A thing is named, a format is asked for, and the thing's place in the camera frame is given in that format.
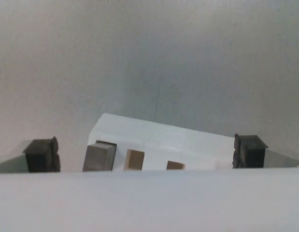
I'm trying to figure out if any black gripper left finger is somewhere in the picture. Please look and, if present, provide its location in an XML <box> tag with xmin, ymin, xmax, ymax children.
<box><xmin>0</xmin><ymin>136</ymin><xmax>61</xmax><ymax>174</ymax></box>

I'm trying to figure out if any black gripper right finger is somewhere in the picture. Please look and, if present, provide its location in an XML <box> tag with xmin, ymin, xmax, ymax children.
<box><xmin>232</xmin><ymin>132</ymin><xmax>299</xmax><ymax>170</ymax></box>

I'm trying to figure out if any grey metal square peg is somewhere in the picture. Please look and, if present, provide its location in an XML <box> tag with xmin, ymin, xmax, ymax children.
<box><xmin>82</xmin><ymin>140</ymin><xmax>117</xmax><ymax>173</ymax></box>

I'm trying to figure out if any white peg holder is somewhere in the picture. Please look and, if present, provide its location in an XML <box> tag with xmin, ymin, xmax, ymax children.
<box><xmin>87</xmin><ymin>113</ymin><xmax>237</xmax><ymax>173</ymax></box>

